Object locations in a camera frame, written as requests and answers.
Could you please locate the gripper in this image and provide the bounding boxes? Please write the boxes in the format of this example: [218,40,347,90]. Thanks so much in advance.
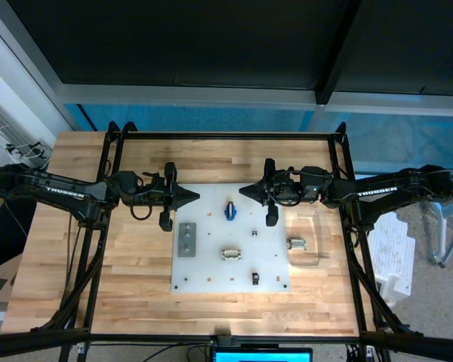
[150,161,201,232]
[239,158,304,228]

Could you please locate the grey connector base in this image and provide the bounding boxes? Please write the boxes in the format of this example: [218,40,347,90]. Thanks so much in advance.
[220,247,244,262]

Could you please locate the blue clamp holder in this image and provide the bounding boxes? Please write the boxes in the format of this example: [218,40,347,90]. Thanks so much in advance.
[223,201,239,222]

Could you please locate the grey metal plate with posts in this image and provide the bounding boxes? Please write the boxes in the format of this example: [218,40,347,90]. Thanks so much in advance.
[177,222,198,259]

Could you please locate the clear plastic tub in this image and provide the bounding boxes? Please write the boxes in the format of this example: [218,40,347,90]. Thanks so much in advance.
[284,208,331,271]

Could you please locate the white task board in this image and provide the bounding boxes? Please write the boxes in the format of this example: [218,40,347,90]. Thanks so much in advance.
[169,183,291,294]

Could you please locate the white foam block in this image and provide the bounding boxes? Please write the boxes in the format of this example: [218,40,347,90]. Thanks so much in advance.
[365,213,417,307]

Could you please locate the blue laptop screen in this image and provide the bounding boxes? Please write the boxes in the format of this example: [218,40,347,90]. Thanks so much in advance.
[210,346,314,362]

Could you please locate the grey metal stand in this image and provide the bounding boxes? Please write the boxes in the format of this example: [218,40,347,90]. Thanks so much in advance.
[424,198,453,269]

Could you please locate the cardboard box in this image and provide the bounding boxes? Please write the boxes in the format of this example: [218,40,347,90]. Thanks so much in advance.
[0,251,24,303]

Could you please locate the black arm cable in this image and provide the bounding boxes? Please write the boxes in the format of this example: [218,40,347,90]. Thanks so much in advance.
[266,169,333,207]
[130,171,163,222]

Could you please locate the black table camera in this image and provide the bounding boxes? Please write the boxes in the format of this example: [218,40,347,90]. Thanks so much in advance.
[214,327,238,347]

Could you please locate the white cable bundle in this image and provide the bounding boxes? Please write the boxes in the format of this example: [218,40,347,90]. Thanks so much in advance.
[4,140,49,160]

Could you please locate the black aluminium frame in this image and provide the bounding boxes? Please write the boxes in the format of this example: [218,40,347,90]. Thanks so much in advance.
[0,120,453,362]

